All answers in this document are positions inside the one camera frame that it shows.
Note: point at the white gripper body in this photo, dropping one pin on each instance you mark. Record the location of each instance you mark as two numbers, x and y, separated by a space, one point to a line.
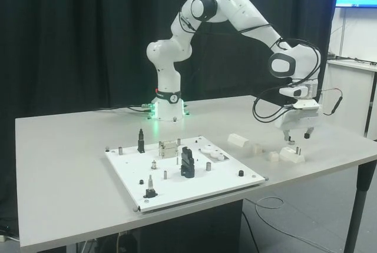
297 120

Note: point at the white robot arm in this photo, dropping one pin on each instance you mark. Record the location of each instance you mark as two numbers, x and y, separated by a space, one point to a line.
168 59

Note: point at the thin metal round peg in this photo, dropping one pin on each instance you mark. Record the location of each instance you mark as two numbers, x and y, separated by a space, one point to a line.
298 150

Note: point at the white peg holder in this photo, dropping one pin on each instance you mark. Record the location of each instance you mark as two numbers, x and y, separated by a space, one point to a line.
291 156

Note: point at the small white holder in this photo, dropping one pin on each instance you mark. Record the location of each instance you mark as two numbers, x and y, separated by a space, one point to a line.
257 149
273 157

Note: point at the long white holder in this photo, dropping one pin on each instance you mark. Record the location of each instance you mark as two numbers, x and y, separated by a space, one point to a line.
238 140

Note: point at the white cabinet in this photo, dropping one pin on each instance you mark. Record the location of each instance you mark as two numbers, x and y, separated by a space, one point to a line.
350 97

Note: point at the white medium gear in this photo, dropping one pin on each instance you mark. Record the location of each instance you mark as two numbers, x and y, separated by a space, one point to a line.
220 156

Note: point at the white small gear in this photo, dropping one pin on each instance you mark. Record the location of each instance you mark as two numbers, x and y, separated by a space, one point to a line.
214 153

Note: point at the white large gear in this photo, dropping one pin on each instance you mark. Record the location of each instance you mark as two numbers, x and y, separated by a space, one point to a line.
208 149

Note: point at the black table leg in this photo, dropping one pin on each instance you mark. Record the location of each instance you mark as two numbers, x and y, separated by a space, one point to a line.
359 206

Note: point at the black D-SUB plug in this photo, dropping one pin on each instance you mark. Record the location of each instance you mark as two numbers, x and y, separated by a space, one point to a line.
187 163

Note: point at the white task board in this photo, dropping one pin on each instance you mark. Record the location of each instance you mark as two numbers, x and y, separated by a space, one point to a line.
176 188

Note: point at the black box under table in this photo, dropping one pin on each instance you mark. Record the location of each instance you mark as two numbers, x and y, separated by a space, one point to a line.
191 229

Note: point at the metal BNC plug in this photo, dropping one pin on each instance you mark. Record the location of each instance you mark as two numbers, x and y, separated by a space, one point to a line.
153 164

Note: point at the tall black waterproof plug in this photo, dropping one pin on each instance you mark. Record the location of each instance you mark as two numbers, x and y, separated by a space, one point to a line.
141 142

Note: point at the metal plug on black base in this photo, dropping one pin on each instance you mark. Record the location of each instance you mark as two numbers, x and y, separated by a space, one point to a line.
150 189

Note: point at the black curtain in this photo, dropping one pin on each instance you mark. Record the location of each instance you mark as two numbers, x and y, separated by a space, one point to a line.
73 29

